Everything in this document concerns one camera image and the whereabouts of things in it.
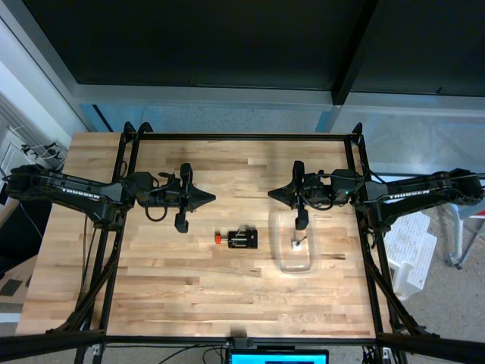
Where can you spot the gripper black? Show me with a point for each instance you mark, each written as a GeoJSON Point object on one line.
{"type": "Point", "coordinates": [301, 223]}
{"type": "Point", "coordinates": [182, 223]}

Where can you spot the small white block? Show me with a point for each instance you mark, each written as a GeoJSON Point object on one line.
{"type": "Point", "coordinates": [296, 246]}

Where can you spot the black clamp with red knob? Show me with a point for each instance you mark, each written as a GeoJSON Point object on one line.
{"type": "Point", "coordinates": [248, 244]}

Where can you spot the clear plastic tub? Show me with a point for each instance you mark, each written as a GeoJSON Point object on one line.
{"type": "Point", "coordinates": [293, 265]}

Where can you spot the white plastic step stool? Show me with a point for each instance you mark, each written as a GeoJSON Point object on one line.
{"type": "Point", "coordinates": [411, 242]}

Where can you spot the laptop with blue screen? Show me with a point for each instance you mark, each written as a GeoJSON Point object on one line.
{"type": "Point", "coordinates": [276, 358]}

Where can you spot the large black cabinet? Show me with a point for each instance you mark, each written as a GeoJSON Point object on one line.
{"type": "Point", "coordinates": [22, 235]}

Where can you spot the brown cardboard box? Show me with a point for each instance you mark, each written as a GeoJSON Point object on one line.
{"type": "Point", "coordinates": [17, 271]}

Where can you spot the small black camera box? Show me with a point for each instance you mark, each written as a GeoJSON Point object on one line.
{"type": "Point", "coordinates": [242, 342]}

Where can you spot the grey metal chair frame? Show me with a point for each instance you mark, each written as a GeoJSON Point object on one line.
{"type": "Point", "coordinates": [457, 227]}

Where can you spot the black metal frame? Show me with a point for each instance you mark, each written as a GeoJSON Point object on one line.
{"type": "Point", "coordinates": [53, 341]}

